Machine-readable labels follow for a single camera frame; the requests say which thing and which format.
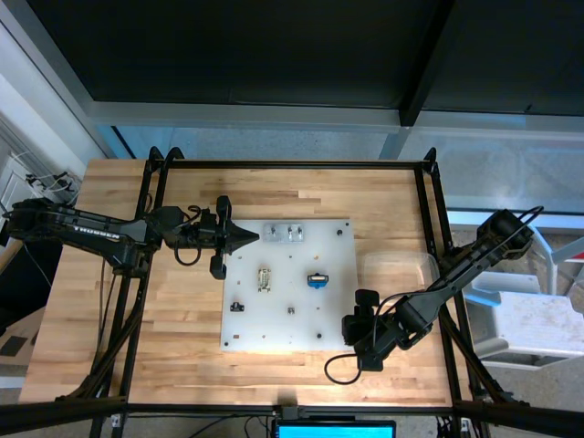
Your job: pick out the white plastic board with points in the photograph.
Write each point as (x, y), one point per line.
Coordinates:
(274, 328)

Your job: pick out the beige multi-pin connector housing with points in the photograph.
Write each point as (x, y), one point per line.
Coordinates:
(264, 279)

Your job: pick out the white metal chair frame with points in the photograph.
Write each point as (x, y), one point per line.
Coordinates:
(545, 246)

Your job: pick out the clear plastic tub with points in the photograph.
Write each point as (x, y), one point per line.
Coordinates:
(392, 269)

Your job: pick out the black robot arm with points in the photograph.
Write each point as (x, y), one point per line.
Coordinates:
(91, 230)
(456, 278)

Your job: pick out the aluminium bar with plugs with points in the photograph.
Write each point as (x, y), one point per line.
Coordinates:
(280, 237)

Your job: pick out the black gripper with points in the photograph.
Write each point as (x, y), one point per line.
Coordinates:
(222, 242)
(372, 337)

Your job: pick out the white plastic step stool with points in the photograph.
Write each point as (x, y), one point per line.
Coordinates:
(538, 319)

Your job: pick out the blue and black connector housing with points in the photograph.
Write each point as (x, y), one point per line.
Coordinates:
(317, 282)

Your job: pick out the blue screen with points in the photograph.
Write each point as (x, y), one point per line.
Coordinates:
(333, 431)

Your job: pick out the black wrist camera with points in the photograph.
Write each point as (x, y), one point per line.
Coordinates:
(208, 219)

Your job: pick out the small black clamp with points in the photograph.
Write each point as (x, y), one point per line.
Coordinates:
(236, 306)

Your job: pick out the black aluminium frame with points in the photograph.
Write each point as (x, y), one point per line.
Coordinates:
(292, 163)

